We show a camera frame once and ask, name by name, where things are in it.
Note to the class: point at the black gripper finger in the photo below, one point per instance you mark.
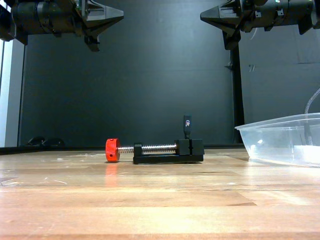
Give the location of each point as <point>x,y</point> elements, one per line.
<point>225,25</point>
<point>100,26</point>
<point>225,11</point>
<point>112,13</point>

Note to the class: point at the black USB-C socket adapter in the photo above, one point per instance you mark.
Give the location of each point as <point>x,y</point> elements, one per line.
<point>187,126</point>

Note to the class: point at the clear plastic tub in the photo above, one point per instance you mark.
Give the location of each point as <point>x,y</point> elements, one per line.
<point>270,150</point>

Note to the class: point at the black vise with red knob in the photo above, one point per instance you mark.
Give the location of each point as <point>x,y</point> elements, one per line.
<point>160,158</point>

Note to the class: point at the black curved frame foot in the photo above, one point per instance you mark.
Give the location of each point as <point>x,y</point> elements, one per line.
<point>53,142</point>
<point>36,141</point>

